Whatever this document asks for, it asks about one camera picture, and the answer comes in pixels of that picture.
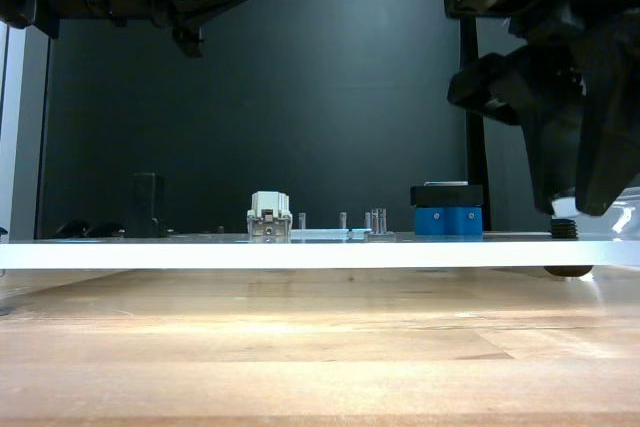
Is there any flat black block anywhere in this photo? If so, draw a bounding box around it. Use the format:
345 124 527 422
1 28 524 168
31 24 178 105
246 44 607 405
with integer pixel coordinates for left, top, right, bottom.
409 183 485 209

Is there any black frame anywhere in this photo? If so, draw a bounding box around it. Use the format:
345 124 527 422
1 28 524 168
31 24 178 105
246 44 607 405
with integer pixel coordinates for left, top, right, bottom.
458 15 494 234

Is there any tall black block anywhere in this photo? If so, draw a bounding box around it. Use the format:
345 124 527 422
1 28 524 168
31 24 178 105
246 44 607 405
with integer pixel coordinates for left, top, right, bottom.
129 172 170 239

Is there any clear plastic container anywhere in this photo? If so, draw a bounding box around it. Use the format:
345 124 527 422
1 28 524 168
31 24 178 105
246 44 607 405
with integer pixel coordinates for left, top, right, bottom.
579 191 640 244

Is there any steel nut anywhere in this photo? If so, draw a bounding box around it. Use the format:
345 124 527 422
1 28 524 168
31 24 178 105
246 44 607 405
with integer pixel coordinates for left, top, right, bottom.
551 195 581 219

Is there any threaded stud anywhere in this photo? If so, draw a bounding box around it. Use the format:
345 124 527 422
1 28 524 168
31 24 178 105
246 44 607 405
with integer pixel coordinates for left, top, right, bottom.
549 218 581 241

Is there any blue socket block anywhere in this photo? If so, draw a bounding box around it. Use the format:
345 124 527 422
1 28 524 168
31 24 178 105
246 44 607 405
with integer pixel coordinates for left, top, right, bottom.
413 204 484 238

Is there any beige many-pin connector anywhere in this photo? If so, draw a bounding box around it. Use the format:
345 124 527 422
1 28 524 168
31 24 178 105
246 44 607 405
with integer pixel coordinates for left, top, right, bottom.
245 190 294 240

